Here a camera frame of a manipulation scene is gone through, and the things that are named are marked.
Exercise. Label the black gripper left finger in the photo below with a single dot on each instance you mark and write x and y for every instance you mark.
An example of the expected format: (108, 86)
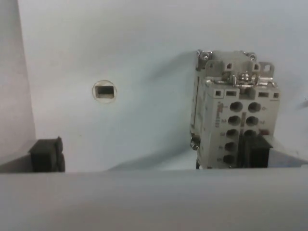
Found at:
(45, 156)

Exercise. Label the white task board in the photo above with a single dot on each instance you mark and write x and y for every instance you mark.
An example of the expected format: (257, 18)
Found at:
(120, 48)

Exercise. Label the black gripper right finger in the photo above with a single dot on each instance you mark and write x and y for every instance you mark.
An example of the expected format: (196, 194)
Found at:
(258, 154)

